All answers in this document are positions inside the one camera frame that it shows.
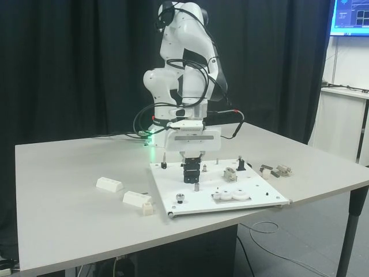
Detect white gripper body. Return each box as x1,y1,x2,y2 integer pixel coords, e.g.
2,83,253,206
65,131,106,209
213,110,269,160
164,126,223,153

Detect black D-SUB plug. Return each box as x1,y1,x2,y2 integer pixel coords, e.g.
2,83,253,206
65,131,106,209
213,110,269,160
183,157,202,174

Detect grey waterproof plug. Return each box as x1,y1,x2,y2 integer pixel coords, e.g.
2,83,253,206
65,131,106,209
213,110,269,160
223,167,238,184

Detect white large gear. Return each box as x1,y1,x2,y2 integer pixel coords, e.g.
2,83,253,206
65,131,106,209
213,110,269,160
232,189,251,202

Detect white task board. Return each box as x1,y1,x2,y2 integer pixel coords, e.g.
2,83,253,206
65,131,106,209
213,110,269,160
149,159,291,219

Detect long white peg holder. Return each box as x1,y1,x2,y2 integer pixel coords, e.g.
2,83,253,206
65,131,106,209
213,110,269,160
122,190,153,207
96,176,123,193

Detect beige connector part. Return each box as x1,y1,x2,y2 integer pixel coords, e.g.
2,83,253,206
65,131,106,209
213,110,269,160
276,164,293,177

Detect white cabinet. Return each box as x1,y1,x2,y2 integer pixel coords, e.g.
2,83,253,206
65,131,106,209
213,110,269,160
310,85,369,168

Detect black curtains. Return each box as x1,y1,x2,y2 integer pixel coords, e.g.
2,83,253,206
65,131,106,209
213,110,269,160
0,0,336,260

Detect black table leg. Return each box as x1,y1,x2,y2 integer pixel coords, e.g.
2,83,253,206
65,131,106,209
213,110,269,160
336,186,366,277

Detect blue screen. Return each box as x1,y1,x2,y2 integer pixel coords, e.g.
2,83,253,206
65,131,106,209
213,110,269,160
329,0,369,38

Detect thin black rod on wire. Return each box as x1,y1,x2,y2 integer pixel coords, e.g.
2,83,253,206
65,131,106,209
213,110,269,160
209,108,247,140

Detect black wrist loop cable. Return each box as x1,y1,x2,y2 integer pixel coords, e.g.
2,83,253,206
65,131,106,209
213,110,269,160
133,103,174,137

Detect black base cable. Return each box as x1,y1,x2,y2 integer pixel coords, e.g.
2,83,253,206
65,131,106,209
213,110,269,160
95,130,152,143

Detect grey floor cable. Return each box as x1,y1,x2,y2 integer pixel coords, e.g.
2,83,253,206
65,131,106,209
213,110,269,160
248,220,347,267

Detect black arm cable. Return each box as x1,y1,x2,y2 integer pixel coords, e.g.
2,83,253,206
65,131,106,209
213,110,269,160
155,1,233,106

